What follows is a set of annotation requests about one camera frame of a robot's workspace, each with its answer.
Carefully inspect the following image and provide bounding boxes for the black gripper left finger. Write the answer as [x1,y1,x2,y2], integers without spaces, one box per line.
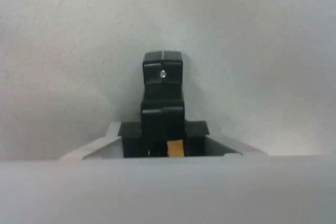
[58,122,144,161]

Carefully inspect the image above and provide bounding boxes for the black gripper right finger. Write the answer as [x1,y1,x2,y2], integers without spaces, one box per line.
[184,120,268,158]

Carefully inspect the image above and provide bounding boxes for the black D-SUB plug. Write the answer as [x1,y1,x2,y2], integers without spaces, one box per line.
[141,50,190,158]

